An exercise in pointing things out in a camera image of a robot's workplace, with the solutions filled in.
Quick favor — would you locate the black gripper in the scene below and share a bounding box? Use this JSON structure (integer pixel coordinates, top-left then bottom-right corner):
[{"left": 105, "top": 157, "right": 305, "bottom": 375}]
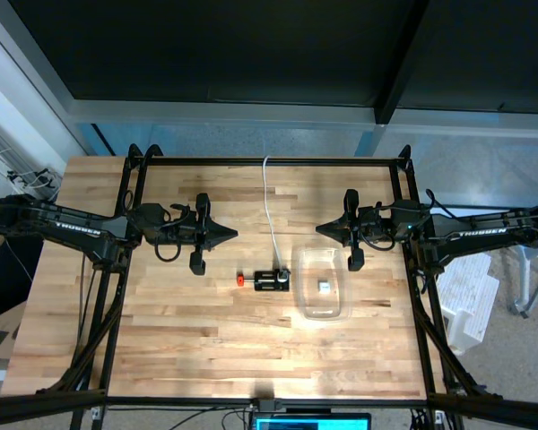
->
[
  {"left": 172, "top": 193, "right": 239, "bottom": 276},
  {"left": 316, "top": 188, "right": 388, "bottom": 272}
]

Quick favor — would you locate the black clamp with orange knob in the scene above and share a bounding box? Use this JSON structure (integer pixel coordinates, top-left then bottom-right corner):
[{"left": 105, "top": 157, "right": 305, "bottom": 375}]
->
[{"left": 236, "top": 267, "right": 292, "bottom": 292}]

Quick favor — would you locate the clear plastic tub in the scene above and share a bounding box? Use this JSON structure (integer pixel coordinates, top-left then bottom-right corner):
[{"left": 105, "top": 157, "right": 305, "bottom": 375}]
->
[{"left": 295, "top": 245, "right": 353, "bottom": 323}]

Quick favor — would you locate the white plastic step stool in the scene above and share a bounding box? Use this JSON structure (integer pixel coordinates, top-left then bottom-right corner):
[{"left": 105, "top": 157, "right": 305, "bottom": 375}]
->
[{"left": 435, "top": 253, "right": 501, "bottom": 357}]

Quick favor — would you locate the laptop screen blue edge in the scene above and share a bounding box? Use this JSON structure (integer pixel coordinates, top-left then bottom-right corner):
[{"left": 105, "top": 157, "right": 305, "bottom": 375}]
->
[{"left": 249, "top": 411, "right": 372, "bottom": 430}]

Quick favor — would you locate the grey metal stand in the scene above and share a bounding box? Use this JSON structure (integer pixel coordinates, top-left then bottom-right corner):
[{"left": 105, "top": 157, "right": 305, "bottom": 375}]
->
[{"left": 507, "top": 244, "right": 538, "bottom": 320}]

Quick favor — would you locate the cardboard box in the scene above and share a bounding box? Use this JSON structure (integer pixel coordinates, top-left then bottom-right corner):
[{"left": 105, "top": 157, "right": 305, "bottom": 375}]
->
[{"left": 0, "top": 300, "right": 28, "bottom": 359}]

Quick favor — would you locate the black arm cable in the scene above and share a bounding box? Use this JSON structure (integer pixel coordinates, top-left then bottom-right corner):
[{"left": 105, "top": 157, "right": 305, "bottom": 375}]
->
[
  {"left": 351, "top": 201, "right": 396, "bottom": 252},
  {"left": 154, "top": 203, "right": 192, "bottom": 263}
]

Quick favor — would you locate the white power cable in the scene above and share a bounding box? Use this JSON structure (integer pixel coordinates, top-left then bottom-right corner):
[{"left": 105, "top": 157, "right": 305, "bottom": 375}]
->
[{"left": 261, "top": 155, "right": 284, "bottom": 270}]

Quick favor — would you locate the black metal frame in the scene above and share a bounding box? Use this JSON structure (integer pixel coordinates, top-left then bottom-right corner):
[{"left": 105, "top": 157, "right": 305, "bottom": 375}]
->
[{"left": 0, "top": 142, "right": 538, "bottom": 430}]

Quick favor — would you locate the black and white cable bundle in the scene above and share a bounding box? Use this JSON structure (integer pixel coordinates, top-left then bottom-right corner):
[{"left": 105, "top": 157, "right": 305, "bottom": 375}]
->
[{"left": 4, "top": 168, "right": 57, "bottom": 192}]

